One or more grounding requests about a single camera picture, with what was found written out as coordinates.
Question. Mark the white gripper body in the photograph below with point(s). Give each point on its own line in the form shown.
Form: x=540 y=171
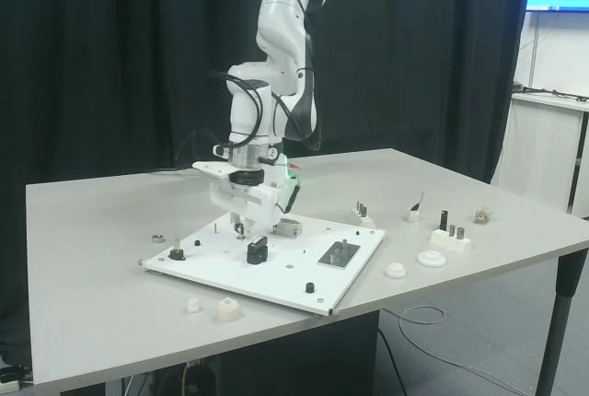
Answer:
x=257 y=205

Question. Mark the metal BNC plug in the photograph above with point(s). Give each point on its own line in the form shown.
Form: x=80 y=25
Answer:
x=239 y=231

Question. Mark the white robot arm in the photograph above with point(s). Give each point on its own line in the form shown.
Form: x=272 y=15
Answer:
x=280 y=23

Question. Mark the thin black rod red tag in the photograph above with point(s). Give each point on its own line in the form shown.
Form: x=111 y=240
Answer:
x=293 y=198

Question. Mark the white task board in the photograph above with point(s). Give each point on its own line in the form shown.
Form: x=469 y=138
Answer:
x=276 y=276

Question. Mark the flat white mounting plate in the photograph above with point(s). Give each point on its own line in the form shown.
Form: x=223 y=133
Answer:
x=209 y=169

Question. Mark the metal bolt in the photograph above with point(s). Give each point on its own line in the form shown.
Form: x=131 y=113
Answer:
x=176 y=244

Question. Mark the metal nut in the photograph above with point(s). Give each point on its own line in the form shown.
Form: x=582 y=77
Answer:
x=158 y=238

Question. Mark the white cube holder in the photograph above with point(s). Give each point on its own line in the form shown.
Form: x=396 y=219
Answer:
x=228 y=310

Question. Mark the white small gear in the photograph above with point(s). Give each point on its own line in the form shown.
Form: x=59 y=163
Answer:
x=193 y=306

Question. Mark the white square peg holder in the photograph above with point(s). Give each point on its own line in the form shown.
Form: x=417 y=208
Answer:
x=363 y=221

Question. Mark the white medium gear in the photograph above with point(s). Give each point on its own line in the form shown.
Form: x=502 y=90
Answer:
x=396 y=271

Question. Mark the small white plug holder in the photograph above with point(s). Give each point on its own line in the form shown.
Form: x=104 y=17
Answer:
x=412 y=216

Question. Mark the white large gear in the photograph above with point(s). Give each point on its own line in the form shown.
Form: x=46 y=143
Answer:
x=431 y=259

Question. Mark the black D-SUB plug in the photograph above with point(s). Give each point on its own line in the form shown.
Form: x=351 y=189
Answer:
x=444 y=220

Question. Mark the metal round peg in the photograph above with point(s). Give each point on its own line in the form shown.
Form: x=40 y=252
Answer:
x=460 y=233
x=453 y=232

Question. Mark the white round peg holder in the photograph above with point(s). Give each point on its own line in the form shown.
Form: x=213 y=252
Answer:
x=451 y=244

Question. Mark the beige metal connector plug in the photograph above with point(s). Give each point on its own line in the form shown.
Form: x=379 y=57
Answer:
x=482 y=216

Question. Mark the black curtain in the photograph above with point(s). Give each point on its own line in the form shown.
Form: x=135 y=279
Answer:
x=92 y=46

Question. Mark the white cabinet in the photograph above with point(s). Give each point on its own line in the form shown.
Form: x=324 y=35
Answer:
x=543 y=152

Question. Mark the dark grey table leg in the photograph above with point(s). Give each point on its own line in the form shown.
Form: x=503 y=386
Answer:
x=559 y=313

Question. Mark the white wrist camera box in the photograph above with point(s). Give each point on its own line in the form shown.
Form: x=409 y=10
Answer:
x=220 y=152

